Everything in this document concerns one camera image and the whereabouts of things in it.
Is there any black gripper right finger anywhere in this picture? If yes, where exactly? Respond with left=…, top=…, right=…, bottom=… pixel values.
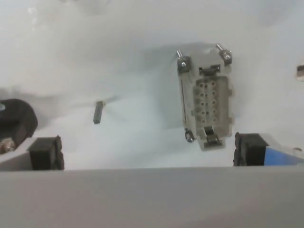
left=233, top=132, right=304, bottom=167

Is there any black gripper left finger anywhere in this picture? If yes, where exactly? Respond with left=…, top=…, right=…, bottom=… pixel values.
left=0, top=135, right=65, bottom=171

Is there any small metal square peg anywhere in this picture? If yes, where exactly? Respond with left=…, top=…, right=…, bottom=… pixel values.
left=93, top=100, right=106, bottom=125

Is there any white task board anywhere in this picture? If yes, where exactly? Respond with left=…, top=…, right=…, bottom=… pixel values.
left=0, top=0, right=304, bottom=171

